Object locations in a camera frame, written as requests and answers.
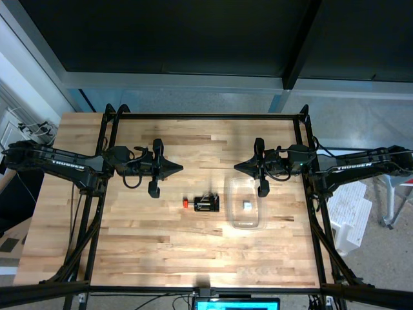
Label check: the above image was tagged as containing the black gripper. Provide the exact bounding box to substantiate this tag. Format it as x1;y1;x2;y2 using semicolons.
123;138;185;199
233;138;290;198

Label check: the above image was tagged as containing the black clamp fixture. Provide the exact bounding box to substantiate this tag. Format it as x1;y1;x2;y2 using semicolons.
188;192;221;213

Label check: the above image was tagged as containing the clear plastic tub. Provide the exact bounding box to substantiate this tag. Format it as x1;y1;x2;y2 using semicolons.
225;176;268;232

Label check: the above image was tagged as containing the white foam packing block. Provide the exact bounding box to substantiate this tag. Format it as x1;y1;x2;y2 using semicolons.
325;182;372;258

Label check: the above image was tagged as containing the blue laptop screen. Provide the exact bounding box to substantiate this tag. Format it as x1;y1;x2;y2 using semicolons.
193;297;281;310

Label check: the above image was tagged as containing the grey metal stand leg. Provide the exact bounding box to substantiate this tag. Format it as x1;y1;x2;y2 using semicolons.
374;176;413;231

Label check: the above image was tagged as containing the brown cardboard box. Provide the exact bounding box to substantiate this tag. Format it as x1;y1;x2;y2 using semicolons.
0;216;33;259

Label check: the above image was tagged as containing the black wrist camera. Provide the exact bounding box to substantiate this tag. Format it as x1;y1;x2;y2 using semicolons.
287;144;319;169
103;145;134;166

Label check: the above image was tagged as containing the grey aluminium window frame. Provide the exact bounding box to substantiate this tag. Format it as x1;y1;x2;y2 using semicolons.
0;0;413;114

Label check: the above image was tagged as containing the black wall post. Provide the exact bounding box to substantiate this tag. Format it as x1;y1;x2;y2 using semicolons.
283;0;323;90

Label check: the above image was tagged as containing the white power cable bundle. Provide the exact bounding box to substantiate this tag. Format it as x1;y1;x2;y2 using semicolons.
17;121;55;138

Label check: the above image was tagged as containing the black aluminium table frame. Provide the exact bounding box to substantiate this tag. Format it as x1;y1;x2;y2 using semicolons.
0;103;413;310

